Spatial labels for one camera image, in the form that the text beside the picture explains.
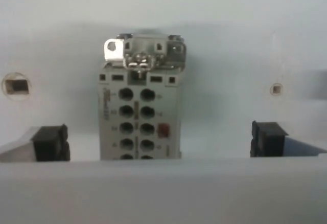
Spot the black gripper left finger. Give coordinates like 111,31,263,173
0,123,71,163

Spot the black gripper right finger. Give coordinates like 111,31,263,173
250,120,327,158

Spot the grey waterproof plug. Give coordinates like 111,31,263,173
98,32,186,161

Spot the white task board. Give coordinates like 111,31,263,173
0,0,327,162

